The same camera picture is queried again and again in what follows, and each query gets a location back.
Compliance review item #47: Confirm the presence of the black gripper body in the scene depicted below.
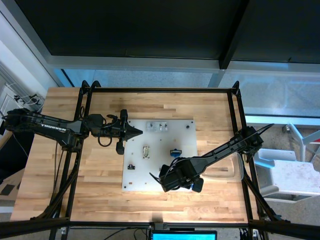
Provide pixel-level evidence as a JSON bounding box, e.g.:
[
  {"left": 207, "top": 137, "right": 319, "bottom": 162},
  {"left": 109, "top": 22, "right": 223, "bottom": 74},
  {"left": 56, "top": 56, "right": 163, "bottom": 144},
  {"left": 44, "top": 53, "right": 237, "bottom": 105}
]
[
  {"left": 104, "top": 109, "right": 130, "bottom": 155},
  {"left": 161, "top": 172, "right": 204, "bottom": 193}
]

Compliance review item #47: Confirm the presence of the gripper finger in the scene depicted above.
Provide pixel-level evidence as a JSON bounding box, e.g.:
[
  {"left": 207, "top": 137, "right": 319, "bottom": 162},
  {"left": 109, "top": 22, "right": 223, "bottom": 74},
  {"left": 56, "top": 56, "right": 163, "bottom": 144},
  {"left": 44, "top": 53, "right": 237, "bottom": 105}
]
[
  {"left": 127, "top": 121, "right": 144, "bottom": 133},
  {"left": 126, "top": 131, "right": 144, "bottom": 142}
]

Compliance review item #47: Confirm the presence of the white plastic board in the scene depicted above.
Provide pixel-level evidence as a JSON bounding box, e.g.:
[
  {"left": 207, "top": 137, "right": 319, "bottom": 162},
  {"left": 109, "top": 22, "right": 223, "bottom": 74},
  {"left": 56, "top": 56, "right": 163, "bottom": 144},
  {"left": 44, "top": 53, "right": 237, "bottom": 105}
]
[{"left": 121, "top": 119, "right": 202, "bottom": 192}]

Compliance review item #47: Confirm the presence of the clear plastic tub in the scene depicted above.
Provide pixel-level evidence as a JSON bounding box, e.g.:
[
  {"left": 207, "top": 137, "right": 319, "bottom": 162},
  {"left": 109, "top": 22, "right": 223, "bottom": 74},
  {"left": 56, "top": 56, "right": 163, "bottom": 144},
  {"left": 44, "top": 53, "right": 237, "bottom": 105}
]
[{"left": 199, "top": 149, "right": 244, "bottom": 181}]

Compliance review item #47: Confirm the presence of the blue laptop screen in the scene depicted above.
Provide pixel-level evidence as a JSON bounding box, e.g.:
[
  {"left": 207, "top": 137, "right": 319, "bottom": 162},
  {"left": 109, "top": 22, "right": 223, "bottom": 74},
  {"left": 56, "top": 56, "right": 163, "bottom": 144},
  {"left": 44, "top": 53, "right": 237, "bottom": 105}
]
[{"left": 149, "top": 230, "right": 218, "bottom": 240}]

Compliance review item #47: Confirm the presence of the cardboard box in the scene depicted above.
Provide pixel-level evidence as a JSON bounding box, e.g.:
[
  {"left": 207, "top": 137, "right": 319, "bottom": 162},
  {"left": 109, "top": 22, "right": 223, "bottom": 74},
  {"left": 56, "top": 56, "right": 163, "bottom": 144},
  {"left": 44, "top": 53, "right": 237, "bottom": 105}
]
[{"left": 0, "top": 167, "right": 26, "bottom": 201}]

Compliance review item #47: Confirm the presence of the white plastic chair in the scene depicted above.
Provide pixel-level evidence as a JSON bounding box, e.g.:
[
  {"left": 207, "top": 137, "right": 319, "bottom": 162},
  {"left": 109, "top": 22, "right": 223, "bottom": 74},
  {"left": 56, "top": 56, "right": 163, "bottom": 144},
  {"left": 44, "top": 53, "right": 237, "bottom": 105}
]
[{"left": 254, "top": 147, "right": 320, "bottom": 203}]

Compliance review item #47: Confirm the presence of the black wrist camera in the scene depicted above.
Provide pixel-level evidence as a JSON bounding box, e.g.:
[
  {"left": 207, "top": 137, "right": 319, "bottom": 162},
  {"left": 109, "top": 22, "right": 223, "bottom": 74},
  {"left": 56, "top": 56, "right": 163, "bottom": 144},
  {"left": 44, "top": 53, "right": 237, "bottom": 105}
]
[{"left": 159, "top": 163, "right": 177, "bottom": 181}]

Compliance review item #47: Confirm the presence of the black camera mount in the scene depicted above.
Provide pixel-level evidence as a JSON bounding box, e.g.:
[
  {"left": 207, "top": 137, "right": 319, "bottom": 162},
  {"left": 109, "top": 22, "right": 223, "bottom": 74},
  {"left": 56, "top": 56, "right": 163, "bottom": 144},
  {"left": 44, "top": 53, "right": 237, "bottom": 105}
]
[{"left": 152, "top": 218, "right": 168, "bottom": 231}]

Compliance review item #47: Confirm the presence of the black metal frame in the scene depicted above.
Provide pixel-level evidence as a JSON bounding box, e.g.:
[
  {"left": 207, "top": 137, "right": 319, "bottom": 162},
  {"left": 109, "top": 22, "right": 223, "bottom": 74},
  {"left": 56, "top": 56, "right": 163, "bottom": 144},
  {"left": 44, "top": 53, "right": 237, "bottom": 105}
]
[{"left": 0, "top": 79, "right": 320, "bottom": 240}]

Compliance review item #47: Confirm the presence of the black white cable bundle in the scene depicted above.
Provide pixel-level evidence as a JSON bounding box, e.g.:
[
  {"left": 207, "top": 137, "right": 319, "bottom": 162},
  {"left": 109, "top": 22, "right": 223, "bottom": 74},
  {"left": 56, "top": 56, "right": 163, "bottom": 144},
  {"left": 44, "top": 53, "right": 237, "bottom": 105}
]
[{"left": 13, "top": 93, "right": 45, "bottom": 106}]

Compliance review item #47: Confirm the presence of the grey metal chair frame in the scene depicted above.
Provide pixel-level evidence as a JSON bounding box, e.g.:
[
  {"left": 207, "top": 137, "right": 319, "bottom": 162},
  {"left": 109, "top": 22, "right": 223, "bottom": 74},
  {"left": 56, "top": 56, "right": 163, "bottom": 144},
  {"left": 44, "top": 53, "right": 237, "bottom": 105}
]
[{"left": 282, "top": 123, "right": 320, "bottom": 162}]

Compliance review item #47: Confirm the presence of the black wall post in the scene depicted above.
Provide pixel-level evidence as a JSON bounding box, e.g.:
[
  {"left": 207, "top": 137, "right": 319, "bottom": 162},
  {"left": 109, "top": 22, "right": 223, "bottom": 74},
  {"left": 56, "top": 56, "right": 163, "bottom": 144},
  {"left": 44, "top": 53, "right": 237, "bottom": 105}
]
[{"left": 218, "top": 0, "right": 251, "bottom": 70}]

